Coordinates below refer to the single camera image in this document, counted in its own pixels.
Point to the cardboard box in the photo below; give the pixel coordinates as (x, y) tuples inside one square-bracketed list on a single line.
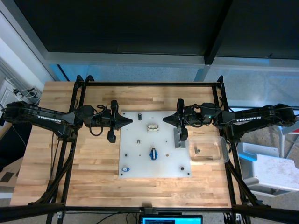
[(9, 172)]

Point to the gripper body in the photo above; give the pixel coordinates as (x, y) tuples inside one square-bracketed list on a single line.
[(113, 121), (187, 116)]

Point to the steel cylinder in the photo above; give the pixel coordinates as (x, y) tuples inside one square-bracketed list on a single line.
[(197, 150)]

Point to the table-level camera on bracket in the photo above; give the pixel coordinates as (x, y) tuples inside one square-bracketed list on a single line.
[(147, 208)]

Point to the white taskboard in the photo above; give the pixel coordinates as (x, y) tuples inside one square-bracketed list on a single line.
[(154, 165)]

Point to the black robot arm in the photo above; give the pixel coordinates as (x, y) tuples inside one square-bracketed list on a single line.
[(247, 120), (46, 117)]

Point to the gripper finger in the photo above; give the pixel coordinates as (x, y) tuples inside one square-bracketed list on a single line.
[(174, 116), (174, 123), (121, 117), (121, 123)]

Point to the blue square mount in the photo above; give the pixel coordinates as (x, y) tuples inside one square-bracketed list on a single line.
[(122, 169)]

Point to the screen with blue edge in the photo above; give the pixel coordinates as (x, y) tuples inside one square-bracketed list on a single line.
[(170, 220)]

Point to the clear plastic tub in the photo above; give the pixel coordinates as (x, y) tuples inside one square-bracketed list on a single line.
[(210, 149)]

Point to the grey metal plate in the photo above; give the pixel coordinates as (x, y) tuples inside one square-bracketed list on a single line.
[(176, 140)]

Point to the white metal stool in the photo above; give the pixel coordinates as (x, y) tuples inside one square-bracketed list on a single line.
[(282, 140)]

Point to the black metal frame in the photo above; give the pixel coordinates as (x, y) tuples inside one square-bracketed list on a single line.
[(149, 84)]

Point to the white power strip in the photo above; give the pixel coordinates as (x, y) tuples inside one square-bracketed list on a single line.
[(30, 93)]

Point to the grey multi-pin connector housing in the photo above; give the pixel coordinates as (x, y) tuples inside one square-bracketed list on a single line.
[(152, 128)]

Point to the blue round connector mount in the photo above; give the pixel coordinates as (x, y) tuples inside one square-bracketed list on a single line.
[(150, 156)]

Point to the small black socket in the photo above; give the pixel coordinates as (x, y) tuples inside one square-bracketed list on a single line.
[(139, 116)]

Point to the large white crate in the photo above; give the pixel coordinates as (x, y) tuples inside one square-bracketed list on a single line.
[(275, 172)]

